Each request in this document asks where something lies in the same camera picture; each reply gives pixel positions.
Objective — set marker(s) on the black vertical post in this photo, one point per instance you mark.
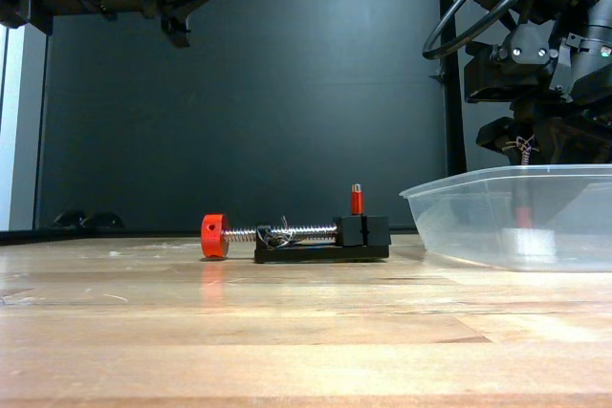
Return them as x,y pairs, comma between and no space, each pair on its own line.
454,116

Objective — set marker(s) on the red RCA socket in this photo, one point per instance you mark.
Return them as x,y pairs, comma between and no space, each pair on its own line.
357,202

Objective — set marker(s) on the black clamp with red knob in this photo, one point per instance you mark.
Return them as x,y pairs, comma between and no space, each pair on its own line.
363,236

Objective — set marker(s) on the white foam block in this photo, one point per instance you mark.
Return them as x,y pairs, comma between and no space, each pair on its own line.
528,242

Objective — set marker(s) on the black metal frame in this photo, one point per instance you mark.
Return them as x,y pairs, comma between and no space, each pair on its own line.
102,221

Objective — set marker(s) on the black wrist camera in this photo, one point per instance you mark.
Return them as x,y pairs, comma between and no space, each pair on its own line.
497,78

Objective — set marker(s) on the clear plastic tub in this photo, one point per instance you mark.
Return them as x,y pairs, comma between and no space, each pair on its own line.
454,226

